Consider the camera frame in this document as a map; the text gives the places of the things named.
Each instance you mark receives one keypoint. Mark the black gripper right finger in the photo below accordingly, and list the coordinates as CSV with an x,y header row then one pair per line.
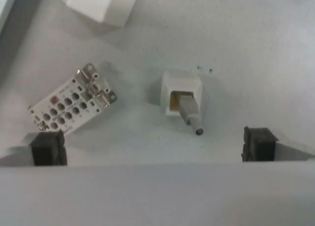
x,y
261,144

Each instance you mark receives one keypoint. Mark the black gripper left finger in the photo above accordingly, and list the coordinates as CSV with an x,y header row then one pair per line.
x,y
48,149

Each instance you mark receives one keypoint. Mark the grey Ethernet plug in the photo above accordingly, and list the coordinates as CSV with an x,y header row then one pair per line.
x,y
188,110

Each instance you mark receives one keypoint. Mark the white multi-pin waterproof plug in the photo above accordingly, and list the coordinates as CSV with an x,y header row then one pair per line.
x,y
71,103

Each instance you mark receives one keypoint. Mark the small white square plug holder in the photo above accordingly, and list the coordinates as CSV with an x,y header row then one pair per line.
x,y
182,82

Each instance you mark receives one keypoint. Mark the white peg holder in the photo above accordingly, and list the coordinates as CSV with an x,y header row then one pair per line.
x,y
98,9

